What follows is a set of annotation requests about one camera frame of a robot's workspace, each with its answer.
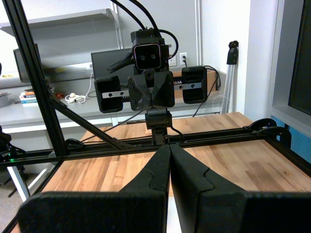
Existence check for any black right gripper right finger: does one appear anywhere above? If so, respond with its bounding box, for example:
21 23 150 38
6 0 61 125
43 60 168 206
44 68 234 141
170 145 311 233

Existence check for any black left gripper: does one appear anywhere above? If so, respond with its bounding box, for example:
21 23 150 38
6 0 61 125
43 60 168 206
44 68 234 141
94 66 208 114

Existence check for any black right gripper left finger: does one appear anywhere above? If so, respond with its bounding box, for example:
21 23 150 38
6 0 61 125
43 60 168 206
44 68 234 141
17 145 171 233

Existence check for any dark computer monitor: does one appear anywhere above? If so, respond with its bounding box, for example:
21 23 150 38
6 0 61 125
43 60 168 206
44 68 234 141
12 43 41 83
91 48 135 84

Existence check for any grey desk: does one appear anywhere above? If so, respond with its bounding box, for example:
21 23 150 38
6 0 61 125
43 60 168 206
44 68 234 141
0 70 228 129

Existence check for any black device green light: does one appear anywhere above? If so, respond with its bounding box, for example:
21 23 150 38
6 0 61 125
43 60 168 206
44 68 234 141
0 125 26 185

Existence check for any stack of books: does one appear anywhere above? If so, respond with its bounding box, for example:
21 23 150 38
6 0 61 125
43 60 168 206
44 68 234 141
18 91 38 107

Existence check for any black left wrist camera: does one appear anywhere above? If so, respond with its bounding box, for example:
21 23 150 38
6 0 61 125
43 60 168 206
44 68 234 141
131 29 163 71

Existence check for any black braided cable bundle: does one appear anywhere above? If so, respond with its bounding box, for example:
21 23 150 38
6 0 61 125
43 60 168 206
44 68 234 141
106 56 135 73

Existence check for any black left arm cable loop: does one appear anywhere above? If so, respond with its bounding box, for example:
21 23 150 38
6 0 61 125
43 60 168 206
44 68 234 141
159 29 180 61

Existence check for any white coiled cable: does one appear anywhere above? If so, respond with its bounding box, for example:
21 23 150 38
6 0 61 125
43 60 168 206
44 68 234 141
64 92 87 104

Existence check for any black aluminium frame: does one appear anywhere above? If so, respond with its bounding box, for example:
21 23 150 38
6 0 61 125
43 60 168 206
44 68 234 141
0 0 311 233

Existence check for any white wall shelf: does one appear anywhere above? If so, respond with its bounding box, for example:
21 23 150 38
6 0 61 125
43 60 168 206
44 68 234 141
0 8 122 49

